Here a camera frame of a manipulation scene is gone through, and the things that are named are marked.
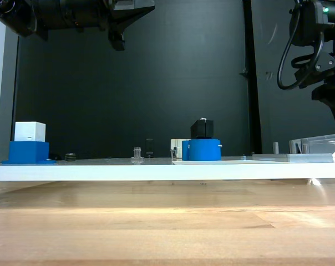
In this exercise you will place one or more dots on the blue D-sub connector mount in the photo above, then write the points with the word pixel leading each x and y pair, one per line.
pixel 203 151

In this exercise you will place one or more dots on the small black bracket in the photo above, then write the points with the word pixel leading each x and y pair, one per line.
pixel 149 145

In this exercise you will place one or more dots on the blue flanged socket mount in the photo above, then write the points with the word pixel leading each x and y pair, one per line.
pixel 29 152

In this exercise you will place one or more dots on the black vertical post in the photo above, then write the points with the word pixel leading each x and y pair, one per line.
pixel 252 83

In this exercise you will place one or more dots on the clear plastic tub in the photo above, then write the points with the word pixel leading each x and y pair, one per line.
pixel 322 141

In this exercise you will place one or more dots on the white cube socket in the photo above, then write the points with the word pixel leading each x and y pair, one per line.
pixel 29 131

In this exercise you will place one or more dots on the black threaded stud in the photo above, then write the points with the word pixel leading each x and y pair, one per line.
pixel 70 157

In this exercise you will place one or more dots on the white multi-pin connector housing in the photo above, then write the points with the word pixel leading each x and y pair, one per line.
pixel 176 144

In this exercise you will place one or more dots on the small clear plastic clip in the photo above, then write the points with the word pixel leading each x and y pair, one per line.
pixel 137 155

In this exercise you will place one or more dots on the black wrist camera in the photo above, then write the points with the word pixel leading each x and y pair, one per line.
pixel 311 76

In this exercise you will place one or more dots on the white task board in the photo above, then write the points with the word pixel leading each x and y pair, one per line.
pixel 101 171

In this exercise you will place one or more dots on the black D-sub connector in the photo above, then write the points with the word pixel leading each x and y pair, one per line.
pixel 202 128

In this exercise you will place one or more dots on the small grey metal peg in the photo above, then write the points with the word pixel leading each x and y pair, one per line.
pixel 276 148

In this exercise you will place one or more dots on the small metal standoff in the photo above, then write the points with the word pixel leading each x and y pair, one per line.
pixel 172 154

